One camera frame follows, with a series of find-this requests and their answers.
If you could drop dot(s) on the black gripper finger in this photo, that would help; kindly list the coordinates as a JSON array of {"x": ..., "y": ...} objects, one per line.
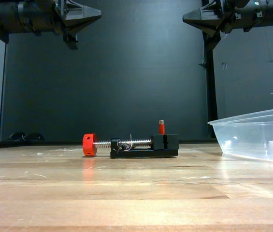
[
  {"x": 208, "y": 27},
  {"x": 78, "y": 25},
  {"x": 201, "y": 15},
  {"x": 85, "y": 13}
]

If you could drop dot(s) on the red RCA socket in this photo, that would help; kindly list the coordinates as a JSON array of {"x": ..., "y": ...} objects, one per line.
[{"x": 162, "y": 128}]

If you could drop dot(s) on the black metal frame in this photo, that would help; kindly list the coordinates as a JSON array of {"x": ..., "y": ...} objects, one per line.
[{"x": 210, "y": 96}]

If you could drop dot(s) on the clear plastic tub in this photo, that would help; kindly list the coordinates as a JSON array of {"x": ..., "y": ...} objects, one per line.
[{"x": 245, "y": 140}]

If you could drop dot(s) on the black clamp with red knob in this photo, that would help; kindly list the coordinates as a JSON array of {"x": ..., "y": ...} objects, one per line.
[{"x": 165, "y": 145}]

